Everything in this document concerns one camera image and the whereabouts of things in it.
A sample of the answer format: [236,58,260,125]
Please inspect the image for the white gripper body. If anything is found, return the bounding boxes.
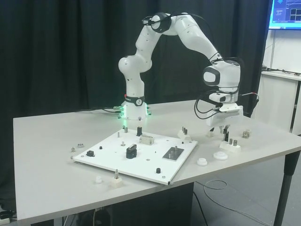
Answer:
[206,108,244,129]

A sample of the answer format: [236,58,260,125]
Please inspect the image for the white peg holder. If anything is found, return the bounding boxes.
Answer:
[219,140,241,154]
[177,131,192,142]

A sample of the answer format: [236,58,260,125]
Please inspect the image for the flat white mounting plate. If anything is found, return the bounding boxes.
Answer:
[217,103,243,113]

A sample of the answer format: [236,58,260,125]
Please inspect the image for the white large gear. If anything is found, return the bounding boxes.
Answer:
[213,151,228,161]

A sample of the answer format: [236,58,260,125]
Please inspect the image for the white cabinet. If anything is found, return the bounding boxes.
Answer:
[260,68,301,137]

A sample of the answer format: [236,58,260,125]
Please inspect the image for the black table leg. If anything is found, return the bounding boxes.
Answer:
[277,150,301,226]

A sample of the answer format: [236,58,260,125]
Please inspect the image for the white task board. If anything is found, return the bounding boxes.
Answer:
[72,127,198,186]

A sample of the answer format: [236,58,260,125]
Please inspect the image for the white bolt holder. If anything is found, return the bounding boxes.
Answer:
[110,178,123,189]

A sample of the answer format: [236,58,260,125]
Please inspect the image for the blue screen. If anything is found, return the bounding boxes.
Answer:
[269,0,301,31]

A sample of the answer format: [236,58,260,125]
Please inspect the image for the black curtain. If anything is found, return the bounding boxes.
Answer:
[0,0,271,121]

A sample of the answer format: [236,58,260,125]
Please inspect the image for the power strip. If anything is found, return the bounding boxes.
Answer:
[0,210,17,224]

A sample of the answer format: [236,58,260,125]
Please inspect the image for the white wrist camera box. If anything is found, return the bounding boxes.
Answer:
[208,92,228,104]

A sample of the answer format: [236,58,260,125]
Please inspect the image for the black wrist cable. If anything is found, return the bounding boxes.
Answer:
[194,90,226,120]

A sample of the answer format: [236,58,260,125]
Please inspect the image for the grey floor cable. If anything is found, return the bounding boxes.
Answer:
[203,179,238,226]

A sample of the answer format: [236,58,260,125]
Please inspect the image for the black forearm cable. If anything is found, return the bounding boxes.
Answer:
[142,9,245,70]

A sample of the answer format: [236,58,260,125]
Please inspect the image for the black base cable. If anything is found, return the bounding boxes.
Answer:
[81,106,125,115]

